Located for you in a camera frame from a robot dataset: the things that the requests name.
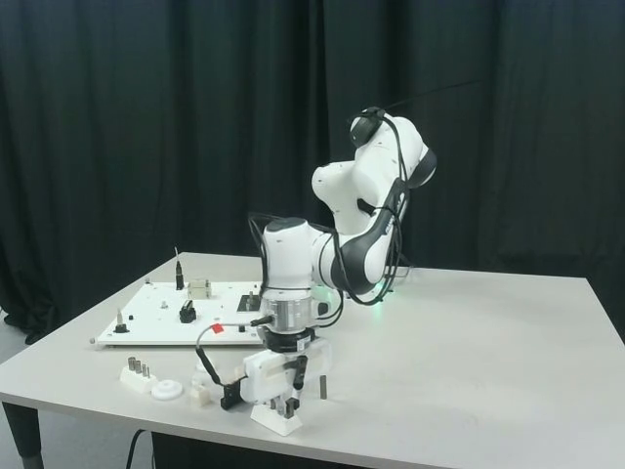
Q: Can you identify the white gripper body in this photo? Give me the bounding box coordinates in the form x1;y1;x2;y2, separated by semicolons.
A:
242;339;336;405

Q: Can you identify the white large gear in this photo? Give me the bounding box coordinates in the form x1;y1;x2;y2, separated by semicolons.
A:
150;378;185;404

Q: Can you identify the black curtain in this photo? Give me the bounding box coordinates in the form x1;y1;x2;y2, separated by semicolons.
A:
0;0;625;346

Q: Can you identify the white square peg holder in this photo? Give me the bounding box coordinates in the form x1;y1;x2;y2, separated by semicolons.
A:
250;399;305;437

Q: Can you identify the white task board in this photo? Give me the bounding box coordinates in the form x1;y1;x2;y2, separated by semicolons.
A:
91;280;274;350

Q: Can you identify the black floor cable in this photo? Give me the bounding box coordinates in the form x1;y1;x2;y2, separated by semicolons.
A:
127;428;153;469

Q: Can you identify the black wrist band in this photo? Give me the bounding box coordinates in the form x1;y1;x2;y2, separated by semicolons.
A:
263;328;316;354

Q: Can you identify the dark table leg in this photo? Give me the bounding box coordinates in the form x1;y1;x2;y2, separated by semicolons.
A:
1;402;41;469

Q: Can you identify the silver wrist ring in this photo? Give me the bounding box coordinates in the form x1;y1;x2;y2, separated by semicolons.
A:
260;296;314;334

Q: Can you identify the small white holder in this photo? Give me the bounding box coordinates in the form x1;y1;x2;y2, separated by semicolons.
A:
188;383;215;407

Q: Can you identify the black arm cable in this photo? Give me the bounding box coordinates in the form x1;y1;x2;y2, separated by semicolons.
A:
349;80;484;305
247;212;275;295

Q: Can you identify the white round peg holder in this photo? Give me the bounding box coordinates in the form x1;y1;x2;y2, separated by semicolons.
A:
118;365;159;395

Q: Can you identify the thin black rod on wire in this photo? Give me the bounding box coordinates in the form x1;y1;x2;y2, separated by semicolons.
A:
193;316;268;410

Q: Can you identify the black waterproof plug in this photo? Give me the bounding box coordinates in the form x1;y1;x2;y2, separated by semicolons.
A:
172;246;188;291

